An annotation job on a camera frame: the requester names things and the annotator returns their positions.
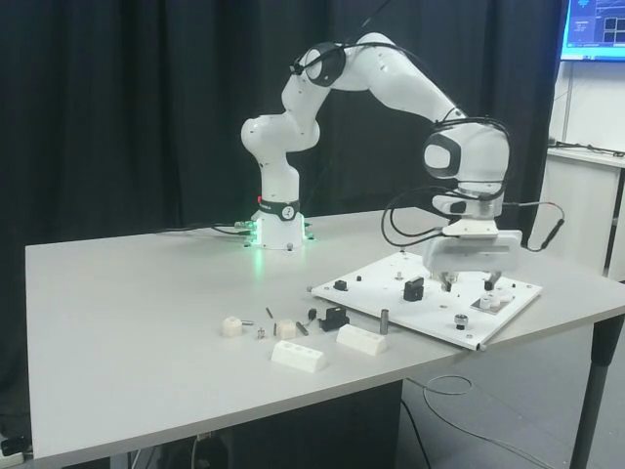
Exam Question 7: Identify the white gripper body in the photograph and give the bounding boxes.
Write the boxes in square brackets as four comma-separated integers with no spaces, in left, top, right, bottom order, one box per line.
[422,229,523,275]

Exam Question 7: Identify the flat white mounting plate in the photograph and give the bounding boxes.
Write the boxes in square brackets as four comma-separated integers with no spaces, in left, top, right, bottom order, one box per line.
[440,218,500,242]

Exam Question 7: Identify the white task board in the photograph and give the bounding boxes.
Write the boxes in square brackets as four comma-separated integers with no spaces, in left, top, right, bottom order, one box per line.
[307,250,545,353]

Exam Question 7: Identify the white holder with holes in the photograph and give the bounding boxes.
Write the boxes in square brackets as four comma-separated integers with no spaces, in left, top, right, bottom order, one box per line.
[270,340,327,375]
[335,324,391,355]

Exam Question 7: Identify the black D-SUB plug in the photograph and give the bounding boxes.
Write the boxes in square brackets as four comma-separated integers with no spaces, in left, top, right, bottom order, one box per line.
[317,306,351,333]

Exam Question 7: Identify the white cabinet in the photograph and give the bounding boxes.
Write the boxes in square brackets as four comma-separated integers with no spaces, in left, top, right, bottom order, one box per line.
[529,144,625,284]

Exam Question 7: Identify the black table leg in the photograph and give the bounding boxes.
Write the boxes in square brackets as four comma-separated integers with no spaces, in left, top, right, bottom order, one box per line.
[568,320,612,469]

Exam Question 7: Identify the blue screen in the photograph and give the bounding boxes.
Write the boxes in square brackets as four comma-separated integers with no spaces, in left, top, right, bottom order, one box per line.
[560,0,625,63]

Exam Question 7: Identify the black curtain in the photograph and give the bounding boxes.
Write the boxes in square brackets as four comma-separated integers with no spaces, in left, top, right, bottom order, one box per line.
[0,0,570,441]

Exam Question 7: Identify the white power strip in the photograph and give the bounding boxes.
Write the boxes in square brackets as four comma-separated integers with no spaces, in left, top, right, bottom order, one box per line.
[0,432,31,466]

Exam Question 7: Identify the thin black rod on wire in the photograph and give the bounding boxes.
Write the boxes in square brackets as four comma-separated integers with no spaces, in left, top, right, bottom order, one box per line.
[502,199,566,253]

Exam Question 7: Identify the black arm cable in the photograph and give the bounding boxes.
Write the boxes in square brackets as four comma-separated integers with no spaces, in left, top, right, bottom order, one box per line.
[287,0,513,248]

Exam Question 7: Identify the grey floor cable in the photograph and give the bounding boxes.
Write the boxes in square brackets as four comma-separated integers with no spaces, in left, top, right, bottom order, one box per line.
[407,373,577,469]

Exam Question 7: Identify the black cable bundle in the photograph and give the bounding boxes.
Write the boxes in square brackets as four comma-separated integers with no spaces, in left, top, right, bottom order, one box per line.
[549,140,625,159]

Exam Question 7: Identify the black base cables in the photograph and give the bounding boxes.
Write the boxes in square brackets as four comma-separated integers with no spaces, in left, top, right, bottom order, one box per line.
[155,221,256,237]

